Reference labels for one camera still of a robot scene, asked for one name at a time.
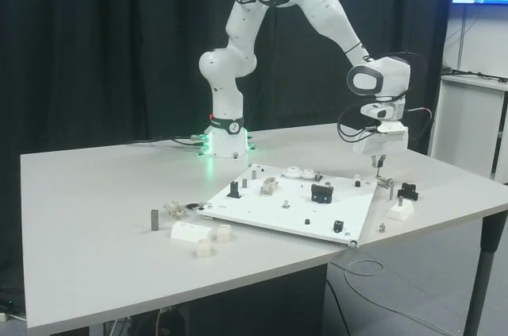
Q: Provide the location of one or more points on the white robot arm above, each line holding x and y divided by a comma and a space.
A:
234, 34

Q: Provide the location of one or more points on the long white peg holder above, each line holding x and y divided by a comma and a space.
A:
189, 231

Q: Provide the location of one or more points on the dark table leg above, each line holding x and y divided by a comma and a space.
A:
482, 272

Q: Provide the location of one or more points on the white cabinet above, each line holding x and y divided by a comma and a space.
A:
468, 125

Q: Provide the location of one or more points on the small metal BNC plug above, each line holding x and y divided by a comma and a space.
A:
382, 228

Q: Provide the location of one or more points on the black D-SUB plug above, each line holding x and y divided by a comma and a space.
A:
409, 191

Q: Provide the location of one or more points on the white sloped peg holder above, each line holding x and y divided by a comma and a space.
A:
400, 213

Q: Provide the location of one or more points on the grey metal round peg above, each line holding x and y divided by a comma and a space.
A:
154, 221

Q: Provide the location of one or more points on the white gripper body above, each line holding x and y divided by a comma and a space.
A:
381, 144

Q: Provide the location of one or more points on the white task board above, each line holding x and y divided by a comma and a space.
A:
278, 217

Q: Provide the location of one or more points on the black curtain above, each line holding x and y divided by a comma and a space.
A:
99, 42

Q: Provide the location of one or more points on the thin metal square peg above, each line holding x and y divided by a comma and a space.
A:
378, 171

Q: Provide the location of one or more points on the metal bolt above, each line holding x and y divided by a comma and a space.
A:
386, 182

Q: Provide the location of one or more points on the black USB plug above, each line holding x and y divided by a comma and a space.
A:
234, 189

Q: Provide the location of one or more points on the white waterproof plug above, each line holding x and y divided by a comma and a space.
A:
174, 209

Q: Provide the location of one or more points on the small white holder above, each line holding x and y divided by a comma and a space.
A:
224, 233
203, 249

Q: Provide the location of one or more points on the black Ethernet plug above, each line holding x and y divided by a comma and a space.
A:
193, 205

